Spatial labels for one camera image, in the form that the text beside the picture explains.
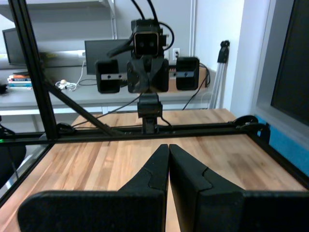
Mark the small black monitor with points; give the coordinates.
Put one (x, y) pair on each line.
(13, 47)

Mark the folded aluminium stand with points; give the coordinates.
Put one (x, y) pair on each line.
(220, 79)

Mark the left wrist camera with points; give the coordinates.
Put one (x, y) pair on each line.
(146, 39)

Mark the large black monitor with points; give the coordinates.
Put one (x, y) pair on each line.
(106, 56)

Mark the black frame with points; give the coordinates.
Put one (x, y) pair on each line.
(31, 72)

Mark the stack of books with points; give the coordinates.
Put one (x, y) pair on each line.
(20, 82)

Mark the grey desk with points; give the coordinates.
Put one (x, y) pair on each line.
(72, 99)

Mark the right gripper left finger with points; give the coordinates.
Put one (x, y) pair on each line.
(96, 210)

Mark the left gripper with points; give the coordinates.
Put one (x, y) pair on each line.
(108, 77)

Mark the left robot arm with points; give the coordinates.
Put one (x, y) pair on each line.
(149, 113)

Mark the white wall outlet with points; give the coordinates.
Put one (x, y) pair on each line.
(176, 54)

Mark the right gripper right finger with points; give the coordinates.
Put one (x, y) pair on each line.
(229, 210)

